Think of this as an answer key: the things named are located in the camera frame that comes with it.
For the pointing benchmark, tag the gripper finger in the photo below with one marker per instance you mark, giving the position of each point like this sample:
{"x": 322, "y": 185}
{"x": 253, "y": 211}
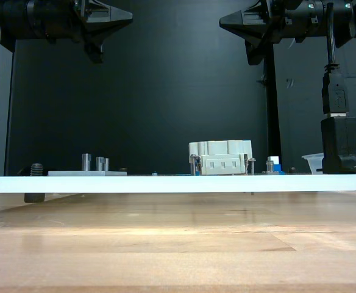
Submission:
{"x": 249, "y": 34}
{"x": 246, "y": 19}
{"x": 108, "y": 30}
{"x": 120, "y": 15}

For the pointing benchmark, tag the beige multi-pin connector housing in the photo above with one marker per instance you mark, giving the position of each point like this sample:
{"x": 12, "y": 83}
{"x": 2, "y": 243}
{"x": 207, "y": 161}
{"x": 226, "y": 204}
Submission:
{"x": 220, "y": 152}

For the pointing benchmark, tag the black USB socket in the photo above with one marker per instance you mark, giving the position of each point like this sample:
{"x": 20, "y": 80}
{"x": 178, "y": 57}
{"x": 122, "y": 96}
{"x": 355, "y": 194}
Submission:
{"x": 339, "y": 140}

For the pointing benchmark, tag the blue and white connector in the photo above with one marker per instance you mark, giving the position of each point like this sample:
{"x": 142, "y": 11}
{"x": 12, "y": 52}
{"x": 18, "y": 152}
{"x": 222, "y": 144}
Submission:
{"x": 277, "y": 168}

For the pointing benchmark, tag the blue clamp connector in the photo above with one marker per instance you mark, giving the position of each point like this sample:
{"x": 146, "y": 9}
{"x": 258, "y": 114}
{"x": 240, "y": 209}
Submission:
{"x": 198, "y": 172}

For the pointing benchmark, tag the silver metal peg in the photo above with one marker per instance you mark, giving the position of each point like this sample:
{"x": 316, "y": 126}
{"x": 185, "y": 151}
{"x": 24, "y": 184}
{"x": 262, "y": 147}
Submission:
{"x": 99, "y": 163}
{"x": 86, "y": 161}
{"x": 107, "y": 164}

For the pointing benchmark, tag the grey metal plate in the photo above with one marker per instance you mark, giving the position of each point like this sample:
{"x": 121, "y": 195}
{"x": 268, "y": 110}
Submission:
{"x": 74, "y": 173}

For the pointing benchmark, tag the small metal standoff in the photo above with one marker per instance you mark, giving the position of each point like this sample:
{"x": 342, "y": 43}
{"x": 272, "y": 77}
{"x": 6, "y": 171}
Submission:
{"x": 269, "y": 166}

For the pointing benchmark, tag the black threaded bolt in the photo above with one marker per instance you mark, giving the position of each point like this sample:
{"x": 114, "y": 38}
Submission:
{"x": 37, "y": 170}

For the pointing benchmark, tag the clear plastic tub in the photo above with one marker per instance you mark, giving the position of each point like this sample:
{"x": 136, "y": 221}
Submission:
{"x": 313, "y": 163}

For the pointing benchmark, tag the white task board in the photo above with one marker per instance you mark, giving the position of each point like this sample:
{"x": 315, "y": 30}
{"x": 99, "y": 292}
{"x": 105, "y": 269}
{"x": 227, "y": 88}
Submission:
{"x": 178, "y": 184}

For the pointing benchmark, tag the black wall post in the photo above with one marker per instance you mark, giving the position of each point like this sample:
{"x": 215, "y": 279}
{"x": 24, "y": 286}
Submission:
{"x": 272, "y": 122}

